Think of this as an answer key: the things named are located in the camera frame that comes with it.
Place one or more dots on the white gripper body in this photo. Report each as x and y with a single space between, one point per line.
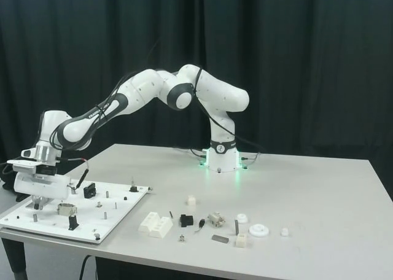
40 186

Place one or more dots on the white task board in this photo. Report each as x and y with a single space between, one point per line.
86 212

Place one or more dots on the white square holder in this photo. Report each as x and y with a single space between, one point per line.
241 240

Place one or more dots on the black USB plug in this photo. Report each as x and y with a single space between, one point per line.
200 224

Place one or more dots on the grey metal square peg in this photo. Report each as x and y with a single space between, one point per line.
220 238

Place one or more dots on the black curtain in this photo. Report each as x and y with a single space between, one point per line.
61 46

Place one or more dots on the white medium gear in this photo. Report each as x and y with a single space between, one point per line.
242 218

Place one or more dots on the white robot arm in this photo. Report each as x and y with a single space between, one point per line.
141 89

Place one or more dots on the flat white mounting plate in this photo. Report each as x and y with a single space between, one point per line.
20 164

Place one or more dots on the white small gear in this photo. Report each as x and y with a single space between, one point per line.
285 231

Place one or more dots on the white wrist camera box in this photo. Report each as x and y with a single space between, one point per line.
27 153

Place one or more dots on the small white cube holder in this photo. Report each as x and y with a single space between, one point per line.
191 200

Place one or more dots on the white large gear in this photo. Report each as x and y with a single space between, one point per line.
258 230

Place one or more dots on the black D-SUB plug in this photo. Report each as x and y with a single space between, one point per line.
186 220

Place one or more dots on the metal BNC plug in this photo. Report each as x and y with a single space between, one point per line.
182 238

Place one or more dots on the white peg holder block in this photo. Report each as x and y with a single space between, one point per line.
161 227
149 222

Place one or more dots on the dark metal peg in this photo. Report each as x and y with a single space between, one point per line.
236 225

